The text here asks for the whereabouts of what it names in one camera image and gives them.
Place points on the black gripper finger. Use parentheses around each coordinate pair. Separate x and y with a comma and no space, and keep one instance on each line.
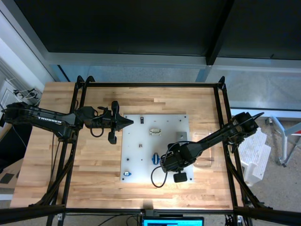
(122,125)
(122,119)

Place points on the blue flanged mount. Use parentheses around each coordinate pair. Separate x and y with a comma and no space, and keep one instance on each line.
(123,174)

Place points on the blue-edged screen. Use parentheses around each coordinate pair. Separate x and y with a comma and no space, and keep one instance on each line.
(171,222)

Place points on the small black connector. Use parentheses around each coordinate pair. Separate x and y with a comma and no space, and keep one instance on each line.
(142,120)

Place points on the clear plastic tub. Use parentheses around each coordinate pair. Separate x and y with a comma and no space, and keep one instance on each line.
(204,162)

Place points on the white foam block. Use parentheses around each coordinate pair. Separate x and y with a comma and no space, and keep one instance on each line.
(254,153)

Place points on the black aluminium frame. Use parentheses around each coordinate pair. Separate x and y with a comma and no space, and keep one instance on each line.
(105,210)

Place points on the grey multi-pin connector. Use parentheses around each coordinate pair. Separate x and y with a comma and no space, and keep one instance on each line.
(155,132)

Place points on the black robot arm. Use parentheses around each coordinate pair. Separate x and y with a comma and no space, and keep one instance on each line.
(211,139)
(47,120)

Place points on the cardboard box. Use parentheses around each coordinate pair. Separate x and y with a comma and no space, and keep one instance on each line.
(9,169)

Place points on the aluminium holder block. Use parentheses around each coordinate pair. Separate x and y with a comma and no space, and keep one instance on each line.
(178,139)

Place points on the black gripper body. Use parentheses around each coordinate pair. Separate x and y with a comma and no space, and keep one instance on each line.
(172,162)
(114,122)

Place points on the white board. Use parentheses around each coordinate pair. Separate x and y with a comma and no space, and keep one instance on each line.
(141,168)

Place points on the blue round socket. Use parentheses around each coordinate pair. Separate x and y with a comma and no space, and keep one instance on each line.
(152,159)

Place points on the grey metal stand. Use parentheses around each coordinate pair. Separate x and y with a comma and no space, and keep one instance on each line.
(284,146)

